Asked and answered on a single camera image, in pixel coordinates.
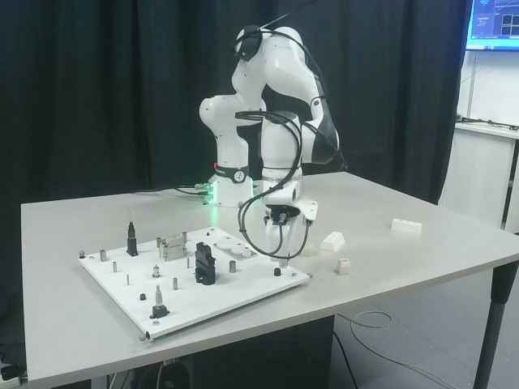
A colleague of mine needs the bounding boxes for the silver metal connector block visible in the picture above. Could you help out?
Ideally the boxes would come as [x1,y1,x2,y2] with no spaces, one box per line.
[157,236,189,261]

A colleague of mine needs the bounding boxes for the black base cables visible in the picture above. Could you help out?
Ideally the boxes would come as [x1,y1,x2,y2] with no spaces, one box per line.
[135,182,212,200]

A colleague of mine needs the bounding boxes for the white medium gear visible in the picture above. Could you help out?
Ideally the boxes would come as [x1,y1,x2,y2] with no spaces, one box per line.
[229,243,257,259]

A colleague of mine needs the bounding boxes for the long white holder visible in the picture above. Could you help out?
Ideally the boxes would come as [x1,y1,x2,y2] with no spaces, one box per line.
[390,217,423,234]

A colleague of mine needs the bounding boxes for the metal plug on black base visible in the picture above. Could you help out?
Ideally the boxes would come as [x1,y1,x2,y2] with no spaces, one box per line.
[150,284,169,322]

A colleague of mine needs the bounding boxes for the white cabinet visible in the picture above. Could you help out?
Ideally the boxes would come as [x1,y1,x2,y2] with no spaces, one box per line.
[439,117,519,235]

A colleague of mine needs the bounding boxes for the black D-SUB plug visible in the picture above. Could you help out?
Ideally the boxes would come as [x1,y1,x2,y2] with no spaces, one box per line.
[193,242,217,285]

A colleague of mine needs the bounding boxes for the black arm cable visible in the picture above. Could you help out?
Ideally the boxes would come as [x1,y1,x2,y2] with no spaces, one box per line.
[229,11,349,171]

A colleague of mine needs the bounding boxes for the white wedge holder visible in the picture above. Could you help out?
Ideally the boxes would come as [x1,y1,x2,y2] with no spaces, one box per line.
[319,230,346,253]

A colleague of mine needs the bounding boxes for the blue screen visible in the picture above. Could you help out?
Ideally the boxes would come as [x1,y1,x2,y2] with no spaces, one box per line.
[465,0,519,52]

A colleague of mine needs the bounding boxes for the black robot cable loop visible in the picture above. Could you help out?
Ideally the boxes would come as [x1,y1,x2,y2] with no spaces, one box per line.
[234,109,310,260]

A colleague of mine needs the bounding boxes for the black box under table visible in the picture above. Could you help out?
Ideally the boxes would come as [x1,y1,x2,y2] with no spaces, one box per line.
[177,314,338,389]

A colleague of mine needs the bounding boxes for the white task board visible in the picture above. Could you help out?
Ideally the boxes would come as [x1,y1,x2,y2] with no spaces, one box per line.
[77,226,314,342]

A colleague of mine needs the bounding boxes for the grey floor cable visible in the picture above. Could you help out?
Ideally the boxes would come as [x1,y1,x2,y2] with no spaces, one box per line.
[335,310,519,389]

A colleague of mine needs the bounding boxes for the black waterproof plug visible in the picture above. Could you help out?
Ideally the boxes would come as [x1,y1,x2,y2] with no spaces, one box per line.
[126,210,140,258]

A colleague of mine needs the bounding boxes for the black curtain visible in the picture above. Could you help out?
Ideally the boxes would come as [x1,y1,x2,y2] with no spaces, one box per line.
[0,0,468,357]

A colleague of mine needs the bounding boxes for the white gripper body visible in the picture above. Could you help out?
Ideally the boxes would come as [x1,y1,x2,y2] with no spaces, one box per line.
[264,211,308,265]

